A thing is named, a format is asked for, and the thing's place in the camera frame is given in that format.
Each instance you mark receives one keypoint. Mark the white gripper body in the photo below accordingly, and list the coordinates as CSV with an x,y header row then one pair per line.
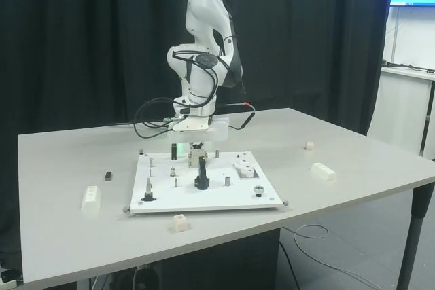
x,y
219,130

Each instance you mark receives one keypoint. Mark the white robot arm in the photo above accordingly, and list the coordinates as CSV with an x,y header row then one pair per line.
x,y
204,4

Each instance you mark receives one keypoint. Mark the large metal round peg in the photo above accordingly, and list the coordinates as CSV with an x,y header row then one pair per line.
x,y
227,181

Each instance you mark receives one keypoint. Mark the long white peg holder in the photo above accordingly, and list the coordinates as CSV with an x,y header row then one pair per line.
x,y
91,200

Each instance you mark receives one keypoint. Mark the beige multi-pin connector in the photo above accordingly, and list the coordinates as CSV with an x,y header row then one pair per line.
x,y
193,160

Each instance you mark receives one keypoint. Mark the black upright connector block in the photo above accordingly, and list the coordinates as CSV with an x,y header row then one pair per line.
x,y
174,152

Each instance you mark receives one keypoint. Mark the black rod with red tag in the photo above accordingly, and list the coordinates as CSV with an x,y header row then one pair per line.
x,y
234,104

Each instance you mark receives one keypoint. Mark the black D-SUB plug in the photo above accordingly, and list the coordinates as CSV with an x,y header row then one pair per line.
x,y
201,176

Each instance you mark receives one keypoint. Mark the small knurled metal connector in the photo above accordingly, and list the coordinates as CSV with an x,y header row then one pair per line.
x,y
173,171

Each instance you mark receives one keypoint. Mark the white large gear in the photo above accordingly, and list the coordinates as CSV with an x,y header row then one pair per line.
x,y
240,165

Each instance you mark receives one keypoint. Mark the white medium gear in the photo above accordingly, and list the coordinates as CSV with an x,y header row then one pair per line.
x,y
245,169

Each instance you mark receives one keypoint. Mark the white small gear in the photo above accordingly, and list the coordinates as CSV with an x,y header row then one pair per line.
x,y
251,172

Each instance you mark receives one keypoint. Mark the white task board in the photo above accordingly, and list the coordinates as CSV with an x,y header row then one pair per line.
x,y
170,201

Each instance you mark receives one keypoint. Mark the metal bolt with black base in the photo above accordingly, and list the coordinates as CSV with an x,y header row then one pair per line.
x,y
259,191

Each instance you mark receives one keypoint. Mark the white cube holder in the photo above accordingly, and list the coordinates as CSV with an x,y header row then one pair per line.
x,y
179,223

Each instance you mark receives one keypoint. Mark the dark metal rectangular block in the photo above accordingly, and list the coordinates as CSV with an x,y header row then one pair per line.
x,y
108,176

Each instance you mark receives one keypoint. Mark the white wedge holder with holes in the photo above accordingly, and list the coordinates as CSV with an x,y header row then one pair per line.
x,y
323,172

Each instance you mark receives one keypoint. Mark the black box under table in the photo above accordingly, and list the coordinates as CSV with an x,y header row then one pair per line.
x,y
221,259

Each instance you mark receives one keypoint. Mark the black curtain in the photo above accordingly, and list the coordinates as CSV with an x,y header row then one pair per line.
x,y
85,32

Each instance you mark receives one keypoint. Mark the dark table leg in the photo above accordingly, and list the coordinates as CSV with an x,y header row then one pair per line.
x,y
416,235

